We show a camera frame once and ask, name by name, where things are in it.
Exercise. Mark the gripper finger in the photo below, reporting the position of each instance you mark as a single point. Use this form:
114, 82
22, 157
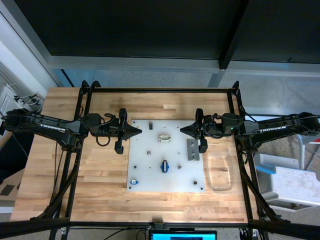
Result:
131, 128
130, 134
193, 127
193, 134

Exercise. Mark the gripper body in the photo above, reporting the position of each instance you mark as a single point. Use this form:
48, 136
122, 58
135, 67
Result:
121, 113
203, 147

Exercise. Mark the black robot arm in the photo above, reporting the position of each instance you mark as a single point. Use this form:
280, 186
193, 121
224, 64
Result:
272, 130
50, 127

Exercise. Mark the grey metal block with pegs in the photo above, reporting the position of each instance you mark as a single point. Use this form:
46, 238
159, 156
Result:
191, 150

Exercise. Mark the small black socket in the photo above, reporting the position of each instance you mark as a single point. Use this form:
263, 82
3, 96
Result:
151, 126

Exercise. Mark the beige connector housing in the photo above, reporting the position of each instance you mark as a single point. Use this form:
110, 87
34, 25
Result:
164, 138

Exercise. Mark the clear plastic tub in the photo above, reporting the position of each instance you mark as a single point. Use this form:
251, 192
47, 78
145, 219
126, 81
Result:
220, 175

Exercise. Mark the blue round holder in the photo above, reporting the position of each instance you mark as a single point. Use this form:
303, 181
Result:
160, 168

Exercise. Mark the blue square holder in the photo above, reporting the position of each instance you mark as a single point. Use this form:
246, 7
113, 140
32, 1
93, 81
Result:
130, 182

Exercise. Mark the white board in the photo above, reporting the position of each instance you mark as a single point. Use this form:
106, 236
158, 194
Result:
170, 182

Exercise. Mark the grey aluminium crossbeam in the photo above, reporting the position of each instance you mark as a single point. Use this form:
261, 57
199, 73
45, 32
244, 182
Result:
150, 62

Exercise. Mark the white and blue bin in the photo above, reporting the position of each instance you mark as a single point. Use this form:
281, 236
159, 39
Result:
266, 165

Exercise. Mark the blue laptop screen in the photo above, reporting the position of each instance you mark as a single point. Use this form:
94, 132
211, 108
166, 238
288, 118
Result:
182, 236

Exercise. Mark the black metal frame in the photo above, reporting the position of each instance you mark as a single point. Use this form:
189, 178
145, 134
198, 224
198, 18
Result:
150, 89

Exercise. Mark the small black table camera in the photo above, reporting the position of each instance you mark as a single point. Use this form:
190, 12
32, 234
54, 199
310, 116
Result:
158, 223

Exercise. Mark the black vertical post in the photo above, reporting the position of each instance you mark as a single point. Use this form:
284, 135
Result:
233, 37

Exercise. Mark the grey aluminium post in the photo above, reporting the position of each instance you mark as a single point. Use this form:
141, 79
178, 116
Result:
30, 42

